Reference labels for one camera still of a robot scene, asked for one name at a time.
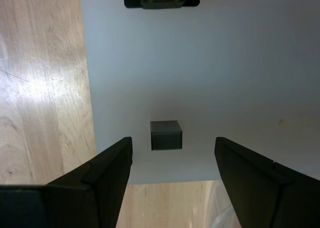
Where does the dark square bar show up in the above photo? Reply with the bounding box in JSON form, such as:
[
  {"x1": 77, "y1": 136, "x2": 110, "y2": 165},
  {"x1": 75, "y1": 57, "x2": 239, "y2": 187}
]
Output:
[{"x1": 149, "y1": 120, "x2": 183, "y2": 152}]

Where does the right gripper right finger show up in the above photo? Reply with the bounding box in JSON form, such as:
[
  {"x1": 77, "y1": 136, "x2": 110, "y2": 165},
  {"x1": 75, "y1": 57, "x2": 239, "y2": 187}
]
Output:
[{"x1": 215, "y1": 136, "x2": 320, "y2": 228}]

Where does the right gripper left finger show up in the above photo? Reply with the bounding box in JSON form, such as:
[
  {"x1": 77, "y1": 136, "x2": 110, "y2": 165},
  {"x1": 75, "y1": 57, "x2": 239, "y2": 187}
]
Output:
[{"x1": 0, "y1": 136, "x2": 133, "y2": 228}]

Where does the white taskboard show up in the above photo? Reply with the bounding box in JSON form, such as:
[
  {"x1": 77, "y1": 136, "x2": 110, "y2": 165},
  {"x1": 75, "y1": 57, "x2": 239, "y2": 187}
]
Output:
[{"x1": 80, "y1": 0, "x2": 320, "y2": 185}]

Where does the clear plastic tub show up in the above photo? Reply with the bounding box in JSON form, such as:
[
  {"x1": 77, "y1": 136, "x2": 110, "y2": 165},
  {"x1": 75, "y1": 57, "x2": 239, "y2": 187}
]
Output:
[{"x1": 209, "y1": 202, "x2": 242, "y2": 228}]

